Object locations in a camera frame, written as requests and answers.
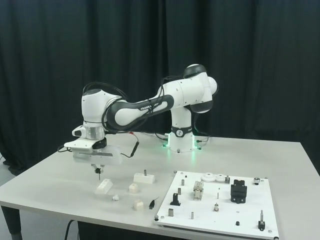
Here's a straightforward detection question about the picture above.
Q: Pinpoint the black USB plug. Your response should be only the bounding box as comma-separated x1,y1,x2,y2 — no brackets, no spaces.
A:
149,196,160,210

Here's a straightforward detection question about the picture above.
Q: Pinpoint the thin black rod on wire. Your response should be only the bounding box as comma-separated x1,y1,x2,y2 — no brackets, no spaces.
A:
119,131,140,159

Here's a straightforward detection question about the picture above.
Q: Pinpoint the white task board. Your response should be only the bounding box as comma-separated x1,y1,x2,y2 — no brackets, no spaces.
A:
152,170,280,240

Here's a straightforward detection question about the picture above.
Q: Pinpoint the black D-SUB plug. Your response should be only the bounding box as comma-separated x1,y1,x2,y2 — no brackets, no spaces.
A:
229,179,248,203

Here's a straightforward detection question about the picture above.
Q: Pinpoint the silver flange ring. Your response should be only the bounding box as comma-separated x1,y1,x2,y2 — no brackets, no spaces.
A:
85,126,104,140

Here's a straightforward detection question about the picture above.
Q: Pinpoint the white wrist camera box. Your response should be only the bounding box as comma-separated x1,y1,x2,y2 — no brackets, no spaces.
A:
71,126,87,138

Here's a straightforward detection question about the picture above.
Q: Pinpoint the black curtain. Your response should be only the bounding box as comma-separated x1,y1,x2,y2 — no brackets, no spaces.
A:
0,0,320,176

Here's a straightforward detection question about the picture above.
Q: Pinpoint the dark table leg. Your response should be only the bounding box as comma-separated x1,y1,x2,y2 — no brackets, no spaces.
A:
0,206,21,240

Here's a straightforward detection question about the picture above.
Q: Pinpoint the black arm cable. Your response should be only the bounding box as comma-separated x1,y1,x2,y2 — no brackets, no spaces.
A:
83,76,181,133

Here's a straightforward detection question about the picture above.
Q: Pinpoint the long white peg holder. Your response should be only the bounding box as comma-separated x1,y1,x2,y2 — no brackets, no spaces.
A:
94,178,114,195

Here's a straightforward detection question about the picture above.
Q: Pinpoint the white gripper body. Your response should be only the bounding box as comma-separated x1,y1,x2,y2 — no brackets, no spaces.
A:
72,145,124,166

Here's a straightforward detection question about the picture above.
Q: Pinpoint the black cable under table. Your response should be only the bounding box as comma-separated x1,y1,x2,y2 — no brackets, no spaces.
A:
65,219,76,240

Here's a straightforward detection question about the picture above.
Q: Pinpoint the white holder with square peg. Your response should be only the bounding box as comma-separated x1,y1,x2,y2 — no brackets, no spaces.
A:
133,172,156,185

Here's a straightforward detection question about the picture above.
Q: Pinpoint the flat white mounting plate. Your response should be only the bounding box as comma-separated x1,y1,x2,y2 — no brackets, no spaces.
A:
64,140,94,152

